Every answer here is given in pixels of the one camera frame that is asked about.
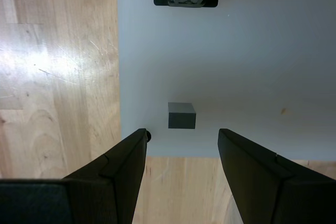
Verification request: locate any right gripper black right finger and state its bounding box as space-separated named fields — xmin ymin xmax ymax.
xmin=217 ymin=129 xmax=336 ymax=224

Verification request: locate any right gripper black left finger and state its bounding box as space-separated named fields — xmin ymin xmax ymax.
xmin=62 ymin=129 xmax=148 ymax=224

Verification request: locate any short grey metal bar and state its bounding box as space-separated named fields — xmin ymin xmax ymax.
xmin=167 ymin=102 xmax=197 ymax=130

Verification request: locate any white task board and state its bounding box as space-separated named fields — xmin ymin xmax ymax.
xmin=117 ymin=0 xmax=336 ymax=162

